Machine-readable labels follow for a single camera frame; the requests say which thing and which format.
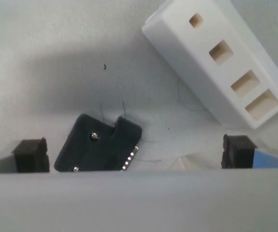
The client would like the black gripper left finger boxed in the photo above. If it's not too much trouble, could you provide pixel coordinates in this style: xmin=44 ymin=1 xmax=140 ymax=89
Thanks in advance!
xmin=0 ymin=137 xmax=50 ymax=174

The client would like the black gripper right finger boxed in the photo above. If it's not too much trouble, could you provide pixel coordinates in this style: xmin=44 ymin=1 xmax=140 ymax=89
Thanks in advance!
xmin=222 ymin=134 xmax=278 ymax=170

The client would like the black D-SUB plug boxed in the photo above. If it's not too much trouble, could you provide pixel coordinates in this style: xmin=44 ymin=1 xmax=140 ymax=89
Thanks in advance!
xmin=54 ymin=113 xmax=143 ymax=173

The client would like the long white square-hole holder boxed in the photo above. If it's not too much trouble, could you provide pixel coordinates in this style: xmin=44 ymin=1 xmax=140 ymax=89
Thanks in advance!
xmin=141 ymin=0 xmax=278 ymax=131

